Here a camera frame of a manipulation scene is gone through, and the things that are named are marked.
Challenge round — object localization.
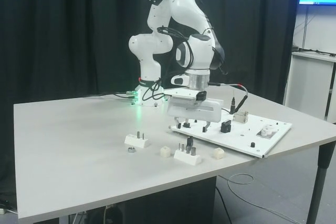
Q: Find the black curtain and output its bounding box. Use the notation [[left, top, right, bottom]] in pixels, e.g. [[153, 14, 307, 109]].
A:
[[0, 0, 298, 205]]

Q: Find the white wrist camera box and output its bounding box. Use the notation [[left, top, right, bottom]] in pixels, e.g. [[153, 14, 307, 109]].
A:
[[171, 74, 190, 87]]

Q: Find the thin black rod on wire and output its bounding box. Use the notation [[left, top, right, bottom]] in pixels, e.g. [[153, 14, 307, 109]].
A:
[[209, 82, 249, 115]]

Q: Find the white cabinet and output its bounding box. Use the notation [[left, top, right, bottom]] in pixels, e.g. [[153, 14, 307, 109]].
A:
[[282, 50, 336, 124]]

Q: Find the flat white mounting plate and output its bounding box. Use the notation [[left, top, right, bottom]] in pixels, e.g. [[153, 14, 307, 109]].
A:
[[164, 88, 203, 102]]

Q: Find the black box under table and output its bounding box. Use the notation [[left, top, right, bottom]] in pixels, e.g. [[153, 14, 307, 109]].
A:
[[115, 176, 219, 224]]

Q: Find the white peg holder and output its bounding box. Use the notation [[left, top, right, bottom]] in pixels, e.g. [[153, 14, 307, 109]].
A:
[[173, 150, 203, 166], [123, 134, 152, 150]]

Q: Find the black base cable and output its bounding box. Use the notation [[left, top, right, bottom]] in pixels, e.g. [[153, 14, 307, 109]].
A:
[[142, 78, 163, 104]]

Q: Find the white task board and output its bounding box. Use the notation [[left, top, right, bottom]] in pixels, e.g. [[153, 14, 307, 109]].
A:
[[167, 110, 292, 159]]

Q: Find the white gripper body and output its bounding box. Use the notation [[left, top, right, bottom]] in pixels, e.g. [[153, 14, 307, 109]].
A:
[[167, 97, 224, 124]]

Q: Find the black table cable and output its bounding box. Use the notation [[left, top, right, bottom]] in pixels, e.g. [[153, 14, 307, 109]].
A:
[[86, 92, 138, 99]]

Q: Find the silver flange ring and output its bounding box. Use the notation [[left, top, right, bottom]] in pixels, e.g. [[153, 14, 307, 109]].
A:
[[185, 72, 211, 90]]

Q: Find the grey floor cable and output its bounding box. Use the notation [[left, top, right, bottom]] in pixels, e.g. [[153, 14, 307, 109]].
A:
[[226, 173, 336, 221]]

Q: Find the dark grey table leg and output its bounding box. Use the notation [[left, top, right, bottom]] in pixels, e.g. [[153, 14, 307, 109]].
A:
[[306, 144, 332, 224]]

